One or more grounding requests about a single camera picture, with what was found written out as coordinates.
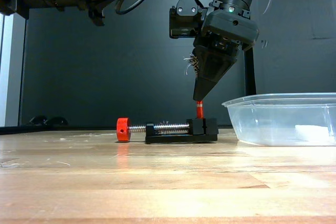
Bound clear plastic tub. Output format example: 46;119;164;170
221;92;336;147

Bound black vise with red knob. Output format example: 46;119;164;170
116;117;219;145

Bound red RCA connector with wire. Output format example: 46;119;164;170
183;52;205;120

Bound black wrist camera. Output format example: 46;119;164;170
169;0;209;40

